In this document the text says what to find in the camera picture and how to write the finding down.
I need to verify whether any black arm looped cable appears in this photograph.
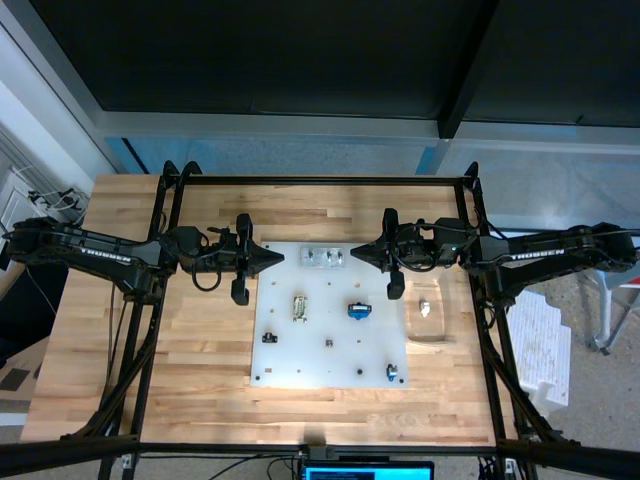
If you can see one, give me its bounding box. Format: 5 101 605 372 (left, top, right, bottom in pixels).
393 222 439 275
191 258 224 293

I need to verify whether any cardboard box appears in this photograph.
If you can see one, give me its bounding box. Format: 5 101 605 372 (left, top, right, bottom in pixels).
0 334 51 401

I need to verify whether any black mounting block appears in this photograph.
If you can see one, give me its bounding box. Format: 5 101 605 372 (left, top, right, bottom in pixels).
304 435 335 459

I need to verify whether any laptop screen with blue edge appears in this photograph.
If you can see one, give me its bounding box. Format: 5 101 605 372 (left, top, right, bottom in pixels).
298 460 435 480

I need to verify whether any white foam block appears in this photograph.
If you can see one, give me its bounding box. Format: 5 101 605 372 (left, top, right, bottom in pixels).
504 289 574 419

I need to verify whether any grey metal stand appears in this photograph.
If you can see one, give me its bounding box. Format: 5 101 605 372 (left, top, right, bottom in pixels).
579 264 640 357

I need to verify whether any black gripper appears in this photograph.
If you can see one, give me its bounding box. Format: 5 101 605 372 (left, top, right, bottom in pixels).
349 207 441 302
201 212 286 307

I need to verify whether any black aluminium frame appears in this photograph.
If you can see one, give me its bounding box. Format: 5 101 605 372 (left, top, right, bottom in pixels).
0 159 640 480

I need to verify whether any white power strip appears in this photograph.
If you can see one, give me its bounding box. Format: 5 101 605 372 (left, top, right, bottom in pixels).
24 187 86 214

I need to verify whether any white task board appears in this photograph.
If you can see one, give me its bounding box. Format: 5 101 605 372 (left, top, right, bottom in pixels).
248 242 411 390

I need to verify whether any clear plastic tub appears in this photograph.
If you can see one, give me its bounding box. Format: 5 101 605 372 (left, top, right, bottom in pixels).
402 272 459 354

